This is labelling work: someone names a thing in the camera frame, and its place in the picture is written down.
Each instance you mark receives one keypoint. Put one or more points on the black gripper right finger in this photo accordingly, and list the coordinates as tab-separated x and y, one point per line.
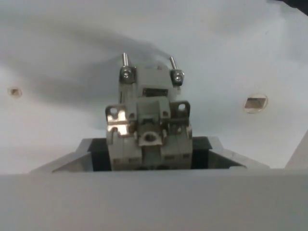
203	154

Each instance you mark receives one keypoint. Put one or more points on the white task board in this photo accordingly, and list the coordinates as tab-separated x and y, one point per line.
60	115

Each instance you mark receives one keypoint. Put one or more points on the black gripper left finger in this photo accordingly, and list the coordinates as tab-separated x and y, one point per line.
99	156

